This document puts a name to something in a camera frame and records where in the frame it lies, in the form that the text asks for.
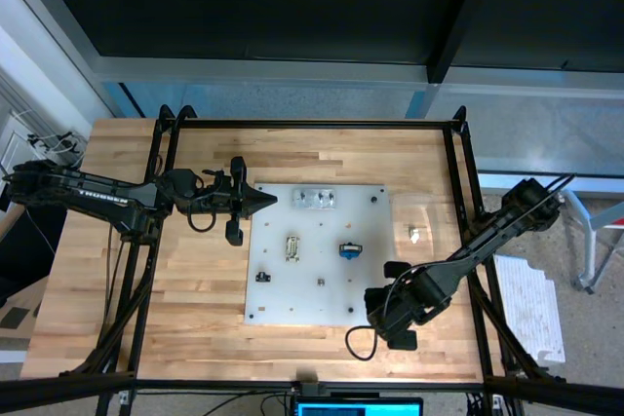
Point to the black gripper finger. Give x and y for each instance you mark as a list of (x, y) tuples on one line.
[(256, 194), (254, 206)]

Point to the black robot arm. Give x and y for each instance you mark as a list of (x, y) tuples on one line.
[(97, 194), (487, 245)]

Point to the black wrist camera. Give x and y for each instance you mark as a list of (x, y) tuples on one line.
[(377, 306)]

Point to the black wall pillar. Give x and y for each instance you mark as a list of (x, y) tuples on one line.
[(453, 21)]

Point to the small black clamp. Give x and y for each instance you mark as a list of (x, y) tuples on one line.
[(263, 277)]

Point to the white task board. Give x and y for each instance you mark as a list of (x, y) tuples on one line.
[(317, 250)]

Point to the black metal frame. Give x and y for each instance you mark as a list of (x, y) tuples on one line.
[(312, 124)]

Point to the clear acrylic block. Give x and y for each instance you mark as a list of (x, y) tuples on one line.
[(314, 199)]

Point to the small black table camera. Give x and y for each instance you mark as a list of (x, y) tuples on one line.
[(308, 384)]

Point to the blue laptop screen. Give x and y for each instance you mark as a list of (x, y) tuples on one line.
[(356, 408)]

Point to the white foam block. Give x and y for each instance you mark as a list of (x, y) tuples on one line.
[(526, 304)]

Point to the beige connector housing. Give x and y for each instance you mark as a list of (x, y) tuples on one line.
[(291, 246)]

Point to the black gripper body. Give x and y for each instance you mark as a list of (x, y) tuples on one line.
[(402, 309), (214, 201)]

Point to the grey metal stand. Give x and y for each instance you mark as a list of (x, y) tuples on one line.
[(590, 260)]

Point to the blue and black socket mount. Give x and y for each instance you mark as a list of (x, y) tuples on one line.
[(350, 251)]

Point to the grey metal wall rail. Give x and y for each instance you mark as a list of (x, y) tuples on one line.
[(292, 70)]

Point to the small white plastic connector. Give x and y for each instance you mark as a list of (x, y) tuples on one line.
[(414, 236)]

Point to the clear plastic tub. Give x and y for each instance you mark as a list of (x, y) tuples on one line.
[(404, 260)]

